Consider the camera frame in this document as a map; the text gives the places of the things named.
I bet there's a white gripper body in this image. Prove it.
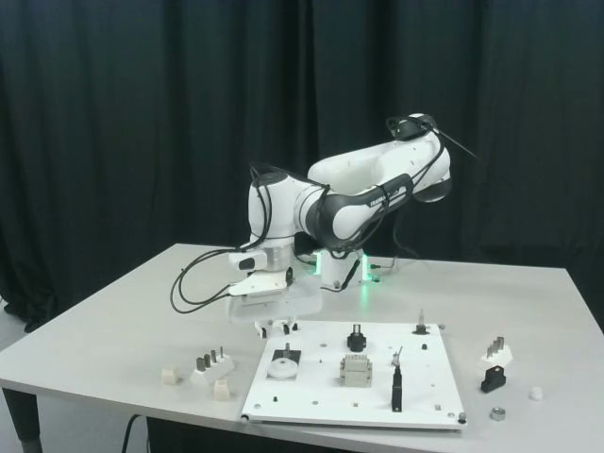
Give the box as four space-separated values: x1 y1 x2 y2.
226 277 326 327

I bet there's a flat white mounting plate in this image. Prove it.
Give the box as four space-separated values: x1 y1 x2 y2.
230 269 292 298

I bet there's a white box with dark window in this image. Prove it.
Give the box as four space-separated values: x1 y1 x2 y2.
227 251 268 274

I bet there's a white four-peg holder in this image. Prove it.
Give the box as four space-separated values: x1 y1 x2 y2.
190 356 236 388

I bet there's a black waterproof plug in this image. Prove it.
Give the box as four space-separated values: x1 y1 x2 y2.
346 324 369 353

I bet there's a white task board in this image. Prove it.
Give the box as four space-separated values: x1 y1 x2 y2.
240 320 467 428

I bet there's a white three-peg holder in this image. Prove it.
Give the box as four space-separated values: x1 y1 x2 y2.
478 346 514 371

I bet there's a black curtain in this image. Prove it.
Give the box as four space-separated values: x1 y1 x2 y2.
0 0 604 334

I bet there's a black table leg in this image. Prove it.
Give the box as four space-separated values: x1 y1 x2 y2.
2 389 39 453

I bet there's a silver ring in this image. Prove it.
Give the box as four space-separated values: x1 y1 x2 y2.
262 244 294 275

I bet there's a thin black rod on wire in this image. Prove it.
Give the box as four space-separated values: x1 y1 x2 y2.
339 260 360 290

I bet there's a black camera cable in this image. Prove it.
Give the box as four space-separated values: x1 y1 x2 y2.
178 112 449 306
171 112 449 316

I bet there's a black base cable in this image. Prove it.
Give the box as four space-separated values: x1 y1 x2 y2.
370 257 422 274

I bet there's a black floor cable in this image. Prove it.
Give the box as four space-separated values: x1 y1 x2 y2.
119 413 143 453

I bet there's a black cable tie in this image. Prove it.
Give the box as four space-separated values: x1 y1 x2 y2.
442 130 483 160

